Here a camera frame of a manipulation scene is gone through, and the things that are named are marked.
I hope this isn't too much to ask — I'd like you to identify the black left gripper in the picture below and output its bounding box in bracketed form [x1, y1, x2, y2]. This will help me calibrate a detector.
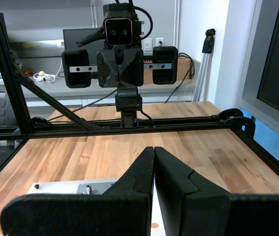
[61, 46, 179, 89]

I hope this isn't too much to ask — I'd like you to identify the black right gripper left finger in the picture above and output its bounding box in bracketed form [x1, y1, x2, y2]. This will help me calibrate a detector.
[0, 147, 154, 236]

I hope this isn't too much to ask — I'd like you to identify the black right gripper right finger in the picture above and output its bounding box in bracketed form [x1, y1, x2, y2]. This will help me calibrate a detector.
[155, 147, 279, 236]

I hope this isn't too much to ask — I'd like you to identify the aluminium bar holder plate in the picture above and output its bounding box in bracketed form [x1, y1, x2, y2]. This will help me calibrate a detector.
[77, 181, 117, 196]

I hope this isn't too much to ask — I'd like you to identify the white taskboard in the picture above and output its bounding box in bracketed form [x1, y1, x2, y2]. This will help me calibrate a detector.
[26, 177, 167, 236]

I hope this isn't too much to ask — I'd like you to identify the grey room desk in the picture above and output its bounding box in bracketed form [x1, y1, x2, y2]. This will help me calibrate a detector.
[0, 53, 201, 106]

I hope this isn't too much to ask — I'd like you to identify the dark computer monitor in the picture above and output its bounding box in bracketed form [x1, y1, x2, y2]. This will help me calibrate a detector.
[62, 28, 105, 58]

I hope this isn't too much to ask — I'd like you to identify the brown wooden box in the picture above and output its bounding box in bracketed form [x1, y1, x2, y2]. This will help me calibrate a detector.
[143, 55, 192, 86]

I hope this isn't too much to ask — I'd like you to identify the grey folded tripod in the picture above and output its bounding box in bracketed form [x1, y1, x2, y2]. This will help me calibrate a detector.
[193, 28, 216, 103]

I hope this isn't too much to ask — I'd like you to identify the black braided cable bundle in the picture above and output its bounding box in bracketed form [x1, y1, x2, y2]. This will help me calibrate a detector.
[76, 26, 105, 48]

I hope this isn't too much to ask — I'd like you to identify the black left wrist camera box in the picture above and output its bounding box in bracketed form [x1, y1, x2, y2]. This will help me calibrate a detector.
[104, 17, 133, 46]

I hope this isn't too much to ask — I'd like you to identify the black arm base cable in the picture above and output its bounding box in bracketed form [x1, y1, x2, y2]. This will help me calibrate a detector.
[136, 109, 155, 125]

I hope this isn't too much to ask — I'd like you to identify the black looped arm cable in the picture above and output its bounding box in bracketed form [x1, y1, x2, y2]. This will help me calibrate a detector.
[129, 0, 154, 39]

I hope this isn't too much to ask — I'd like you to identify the black desk power cable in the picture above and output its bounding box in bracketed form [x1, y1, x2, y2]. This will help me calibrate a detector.
[164, 53, 195, 104]

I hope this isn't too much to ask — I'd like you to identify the white coiled cord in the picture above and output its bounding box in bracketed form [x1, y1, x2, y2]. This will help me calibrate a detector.
[32, 70, 56, 84]

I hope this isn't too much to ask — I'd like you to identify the black frame corner bracket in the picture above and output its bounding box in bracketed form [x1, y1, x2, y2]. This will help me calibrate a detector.
[30, 117, 49, 126]
[224, 117, 256, 140]
[212, 108, 245, 121]

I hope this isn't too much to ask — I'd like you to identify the black aluminium table frame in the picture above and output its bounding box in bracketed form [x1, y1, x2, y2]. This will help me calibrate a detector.
[0, 0, 279, 195]

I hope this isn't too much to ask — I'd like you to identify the large dark screen grey frame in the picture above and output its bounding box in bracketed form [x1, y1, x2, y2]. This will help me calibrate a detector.
[237, 0, 279, 136]

